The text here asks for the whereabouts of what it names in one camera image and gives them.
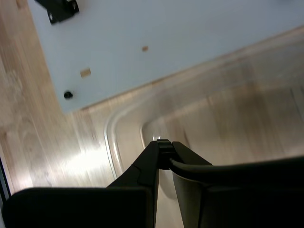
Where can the black USB hub mount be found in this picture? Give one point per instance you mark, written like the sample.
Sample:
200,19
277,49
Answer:
59,12

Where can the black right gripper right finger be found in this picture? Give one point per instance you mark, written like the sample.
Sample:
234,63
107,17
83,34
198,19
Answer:
237,209

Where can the clear plastic tub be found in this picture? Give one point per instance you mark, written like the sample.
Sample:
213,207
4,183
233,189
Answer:
237,118

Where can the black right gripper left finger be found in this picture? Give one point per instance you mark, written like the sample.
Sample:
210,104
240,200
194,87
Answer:
83,209

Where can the white plastic board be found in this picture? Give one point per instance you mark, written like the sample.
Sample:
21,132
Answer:
166,35

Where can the black board screw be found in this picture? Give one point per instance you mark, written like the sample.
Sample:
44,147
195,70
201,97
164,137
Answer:
68,94

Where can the black metal frame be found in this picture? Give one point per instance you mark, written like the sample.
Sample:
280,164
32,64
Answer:
2,180

